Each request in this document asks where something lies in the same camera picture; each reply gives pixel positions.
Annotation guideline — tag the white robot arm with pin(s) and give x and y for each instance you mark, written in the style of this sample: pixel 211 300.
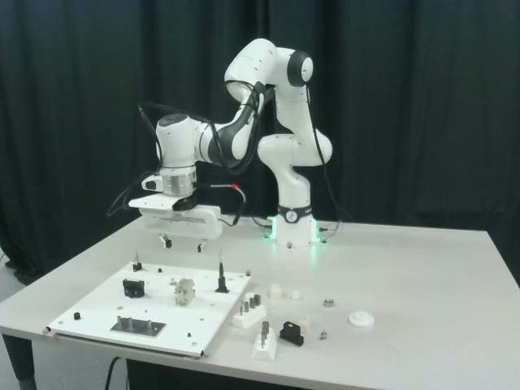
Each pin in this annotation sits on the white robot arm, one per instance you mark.
pixel 292 191

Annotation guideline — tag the white task board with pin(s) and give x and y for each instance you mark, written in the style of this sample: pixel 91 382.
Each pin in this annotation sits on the white task board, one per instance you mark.
pixel 101 313

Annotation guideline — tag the metal round peg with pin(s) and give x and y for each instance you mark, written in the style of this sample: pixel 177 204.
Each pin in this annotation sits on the metal round peg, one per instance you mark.
pixel 265 327

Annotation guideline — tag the white medium gear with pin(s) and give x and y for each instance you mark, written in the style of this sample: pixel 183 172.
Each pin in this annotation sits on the white medium gear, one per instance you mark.
pixel 276 291

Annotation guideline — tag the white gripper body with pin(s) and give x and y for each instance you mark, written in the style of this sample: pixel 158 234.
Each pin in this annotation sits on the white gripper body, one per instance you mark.
pixel 191 229

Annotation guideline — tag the small white box dark window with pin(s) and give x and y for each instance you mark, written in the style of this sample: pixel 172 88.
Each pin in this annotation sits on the small white box dark window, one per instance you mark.
pixel 152 183

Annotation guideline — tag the white peg holder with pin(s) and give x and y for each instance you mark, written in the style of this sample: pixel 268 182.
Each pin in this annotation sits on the white peg holder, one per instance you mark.
pixel 243 319
pixel 265 349

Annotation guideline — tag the black D-SUB plug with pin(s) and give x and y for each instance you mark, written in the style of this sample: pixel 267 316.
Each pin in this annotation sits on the black D-SUB plug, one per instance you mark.
pixel 291 331

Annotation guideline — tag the metal square peg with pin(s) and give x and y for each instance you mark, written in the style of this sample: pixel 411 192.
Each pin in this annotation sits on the metal square peg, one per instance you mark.
pixel 254 302

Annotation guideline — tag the black curtain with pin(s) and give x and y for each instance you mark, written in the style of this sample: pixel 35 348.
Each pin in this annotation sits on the black curtain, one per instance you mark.
pixel 406 101

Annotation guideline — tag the white plug holder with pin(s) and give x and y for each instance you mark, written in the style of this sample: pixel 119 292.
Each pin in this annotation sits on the white plug holder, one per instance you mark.
pixel 305 322

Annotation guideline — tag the metal bolt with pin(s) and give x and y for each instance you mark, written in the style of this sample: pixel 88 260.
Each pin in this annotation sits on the metal bolt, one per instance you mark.
pixel 328 302

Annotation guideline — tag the metal BNC plug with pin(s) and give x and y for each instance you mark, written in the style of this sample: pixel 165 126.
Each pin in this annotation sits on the metal BNC plug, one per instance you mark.
pixel 323 334

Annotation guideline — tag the white large gear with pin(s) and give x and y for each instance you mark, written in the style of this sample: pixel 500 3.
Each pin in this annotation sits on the white large gear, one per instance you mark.
pixel 360 319

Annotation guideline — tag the flat white mounting plate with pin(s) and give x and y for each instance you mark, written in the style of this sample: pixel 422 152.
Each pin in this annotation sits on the flat white mounting plate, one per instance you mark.
pixel 154 202

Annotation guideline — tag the black table leg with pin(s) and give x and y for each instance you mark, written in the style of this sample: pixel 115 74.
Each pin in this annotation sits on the black table leg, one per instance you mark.
pixel 16 361

